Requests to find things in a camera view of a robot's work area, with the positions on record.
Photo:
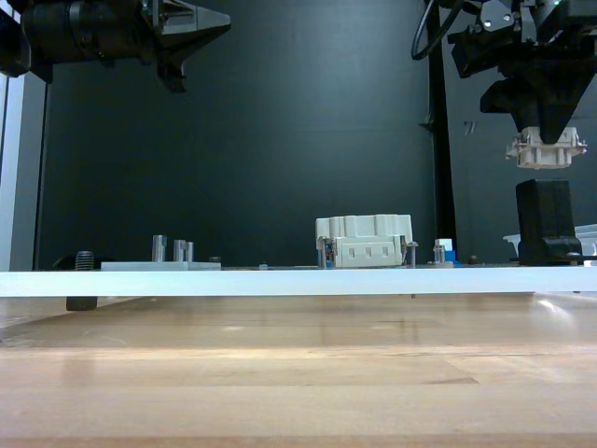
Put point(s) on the small grey terminal block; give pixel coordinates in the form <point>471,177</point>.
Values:
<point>444,245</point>

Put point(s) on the grey metal plate with pins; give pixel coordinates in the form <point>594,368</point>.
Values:
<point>158,266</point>

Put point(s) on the beige HAN10E connector socket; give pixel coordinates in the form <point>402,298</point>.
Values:
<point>368,252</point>

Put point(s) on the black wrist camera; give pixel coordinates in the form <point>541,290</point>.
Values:
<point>476,53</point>

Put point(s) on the beige HAN10E connector insert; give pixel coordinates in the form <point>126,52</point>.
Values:
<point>545,156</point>

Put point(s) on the black connector housing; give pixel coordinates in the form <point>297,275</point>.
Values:
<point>545,219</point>

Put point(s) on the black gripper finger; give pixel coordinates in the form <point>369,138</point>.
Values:
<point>182,46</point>
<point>529,112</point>
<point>557,98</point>
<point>186,18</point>

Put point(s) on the white task board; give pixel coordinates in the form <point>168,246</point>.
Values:
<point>298,282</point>

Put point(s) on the clear plastic tub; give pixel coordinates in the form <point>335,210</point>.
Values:
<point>588,235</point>

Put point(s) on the black wall post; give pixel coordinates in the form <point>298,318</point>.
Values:
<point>440,163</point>

